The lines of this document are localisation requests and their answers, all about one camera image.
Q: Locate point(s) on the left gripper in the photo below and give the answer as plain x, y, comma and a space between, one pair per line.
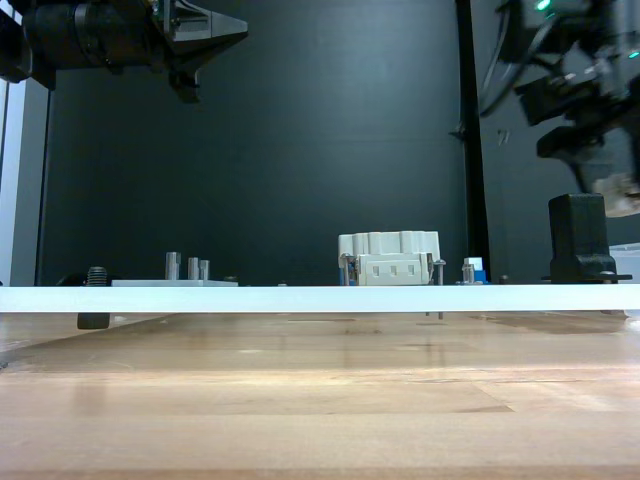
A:
100, 35

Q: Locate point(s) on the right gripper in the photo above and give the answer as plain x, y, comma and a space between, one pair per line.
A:
575, 142

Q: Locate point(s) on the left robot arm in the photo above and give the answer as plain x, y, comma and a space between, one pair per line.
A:
10, 50

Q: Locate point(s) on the beige connector top half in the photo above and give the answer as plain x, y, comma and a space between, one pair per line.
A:
390, 242

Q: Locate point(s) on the beige many-pin connector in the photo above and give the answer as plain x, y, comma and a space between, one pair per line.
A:
392, 272

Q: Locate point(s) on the black block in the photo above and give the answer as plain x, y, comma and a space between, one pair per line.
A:
577, 235

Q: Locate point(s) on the small blue socket block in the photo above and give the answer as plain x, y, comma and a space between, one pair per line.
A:
478, 274

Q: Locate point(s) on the small steel fitting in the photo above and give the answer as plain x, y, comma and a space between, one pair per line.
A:
468, 274

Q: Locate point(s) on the short steel peg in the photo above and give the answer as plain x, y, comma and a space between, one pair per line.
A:
173, 265
193, 269
204, 270

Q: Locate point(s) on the black threaded stud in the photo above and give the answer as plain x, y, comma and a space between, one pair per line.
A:
98, 276

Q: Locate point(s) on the white task board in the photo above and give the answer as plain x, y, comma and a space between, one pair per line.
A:
300, 300

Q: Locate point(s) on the grey metal base plate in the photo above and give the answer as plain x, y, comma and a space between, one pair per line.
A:
175, 283

